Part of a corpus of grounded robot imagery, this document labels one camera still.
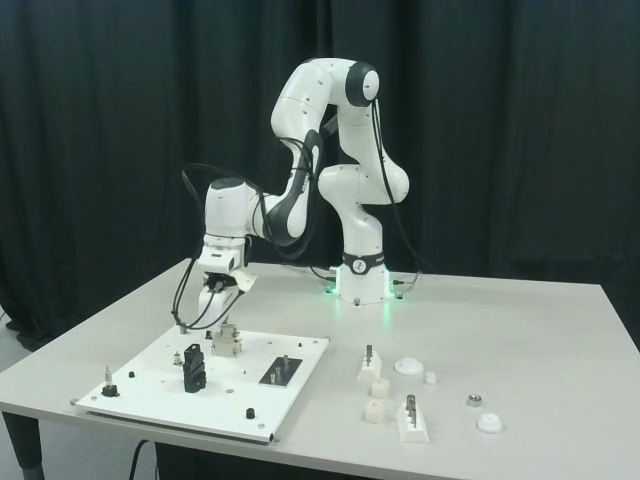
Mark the white small gear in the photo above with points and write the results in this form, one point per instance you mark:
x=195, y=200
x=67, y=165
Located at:
x=430, y=378

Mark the dark table leg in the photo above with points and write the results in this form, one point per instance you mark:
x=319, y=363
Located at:
x=22, y=450

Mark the white peg holder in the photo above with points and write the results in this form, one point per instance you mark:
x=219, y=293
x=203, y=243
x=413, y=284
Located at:
x=412, y=432
x=370, y=372

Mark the black cabinet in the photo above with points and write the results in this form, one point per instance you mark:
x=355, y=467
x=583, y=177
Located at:
x=250, y=462

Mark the black D-SUB plug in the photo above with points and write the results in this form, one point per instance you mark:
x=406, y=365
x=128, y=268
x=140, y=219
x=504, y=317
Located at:
x=192, y=370

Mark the white task board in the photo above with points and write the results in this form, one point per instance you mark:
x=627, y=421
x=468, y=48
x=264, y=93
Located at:
x=150, y=400

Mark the black curtain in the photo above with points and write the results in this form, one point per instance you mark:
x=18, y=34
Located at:
x=150, y=125

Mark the white medium gear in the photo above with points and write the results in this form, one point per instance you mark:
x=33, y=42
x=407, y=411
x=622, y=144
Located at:
x=489, y=424

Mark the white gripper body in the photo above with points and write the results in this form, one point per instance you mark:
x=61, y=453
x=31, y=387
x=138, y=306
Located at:
x=215, y=307

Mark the silver plug with black base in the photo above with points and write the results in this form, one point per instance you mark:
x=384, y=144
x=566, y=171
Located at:
x=107, y=387

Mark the white large gear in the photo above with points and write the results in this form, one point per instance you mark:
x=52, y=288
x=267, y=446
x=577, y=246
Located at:
x=409, y=368

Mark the thick metal peg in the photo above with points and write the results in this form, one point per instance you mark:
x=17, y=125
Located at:
x=411, y=403
x=369, y=352

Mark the metal BNC plug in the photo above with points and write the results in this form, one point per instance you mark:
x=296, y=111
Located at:
x=474, y=400

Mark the small white cube holder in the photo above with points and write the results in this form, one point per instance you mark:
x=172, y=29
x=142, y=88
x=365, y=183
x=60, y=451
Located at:
x=380, y=388
x=374, y=410

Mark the flat white plate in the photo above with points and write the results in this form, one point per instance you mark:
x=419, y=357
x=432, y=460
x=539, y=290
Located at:
x=245, y=281

